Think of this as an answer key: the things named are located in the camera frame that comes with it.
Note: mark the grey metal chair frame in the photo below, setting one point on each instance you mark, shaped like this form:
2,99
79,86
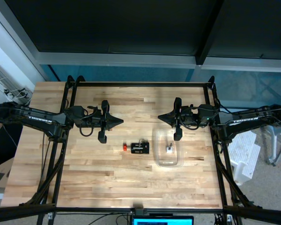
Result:
272,140

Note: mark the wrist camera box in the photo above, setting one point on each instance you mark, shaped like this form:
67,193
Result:
206,112
77,112

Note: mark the black table-edge camera mount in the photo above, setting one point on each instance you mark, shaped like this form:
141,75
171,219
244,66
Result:
139,211

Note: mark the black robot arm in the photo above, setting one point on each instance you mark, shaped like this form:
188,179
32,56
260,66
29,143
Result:
243,120
37,117

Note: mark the small metal rca connector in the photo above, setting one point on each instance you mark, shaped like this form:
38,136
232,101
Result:
170,145

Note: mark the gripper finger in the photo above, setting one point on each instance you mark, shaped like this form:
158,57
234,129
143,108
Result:
169,121
113,119
169,115
112,124

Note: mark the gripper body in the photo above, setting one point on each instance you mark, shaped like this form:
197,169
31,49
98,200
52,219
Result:
105,105
178,136

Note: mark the laptop screen with blue edge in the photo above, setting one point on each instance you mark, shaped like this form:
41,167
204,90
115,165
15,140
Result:
161,221

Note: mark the small white holder block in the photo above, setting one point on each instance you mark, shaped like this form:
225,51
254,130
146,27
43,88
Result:
169,151

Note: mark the clear plastic tub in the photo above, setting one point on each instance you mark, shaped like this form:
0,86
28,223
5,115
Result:
168,161

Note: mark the grey aluminium window frame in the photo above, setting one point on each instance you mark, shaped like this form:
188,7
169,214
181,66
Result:
107,58

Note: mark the black hub with red knob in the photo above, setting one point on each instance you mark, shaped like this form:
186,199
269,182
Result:
140,148

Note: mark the black aluminium frame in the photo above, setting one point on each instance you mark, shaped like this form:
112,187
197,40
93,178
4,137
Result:
142,84

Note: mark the white foam packing block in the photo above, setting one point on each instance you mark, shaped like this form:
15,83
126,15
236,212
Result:
243,159

